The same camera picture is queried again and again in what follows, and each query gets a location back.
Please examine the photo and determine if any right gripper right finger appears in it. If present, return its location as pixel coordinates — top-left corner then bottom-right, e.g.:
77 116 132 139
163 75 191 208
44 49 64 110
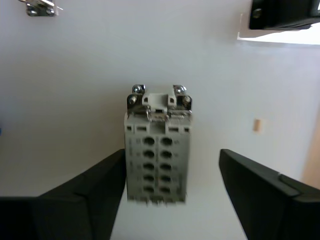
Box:
219 148 320 240

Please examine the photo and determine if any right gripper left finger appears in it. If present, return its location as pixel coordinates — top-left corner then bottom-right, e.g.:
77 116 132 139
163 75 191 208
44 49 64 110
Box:
0 148 127 240

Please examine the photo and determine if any grey HAN10E connector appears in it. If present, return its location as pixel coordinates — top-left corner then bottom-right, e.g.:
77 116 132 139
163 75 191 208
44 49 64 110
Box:
124 91 193 208

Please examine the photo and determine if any grey HAN10E hub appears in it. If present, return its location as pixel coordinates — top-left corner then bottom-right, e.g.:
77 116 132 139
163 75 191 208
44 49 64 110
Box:
131 83 188 97

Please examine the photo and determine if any white plastic board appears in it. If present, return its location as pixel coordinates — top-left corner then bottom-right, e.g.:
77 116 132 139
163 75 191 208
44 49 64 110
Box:
0 0 320 240

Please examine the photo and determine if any black socket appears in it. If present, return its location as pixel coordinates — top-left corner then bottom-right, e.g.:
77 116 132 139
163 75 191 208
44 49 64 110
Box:
248 0 320 31

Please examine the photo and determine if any small silver socket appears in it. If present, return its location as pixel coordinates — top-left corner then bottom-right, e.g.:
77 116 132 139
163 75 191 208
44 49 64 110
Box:
24 0 63 18

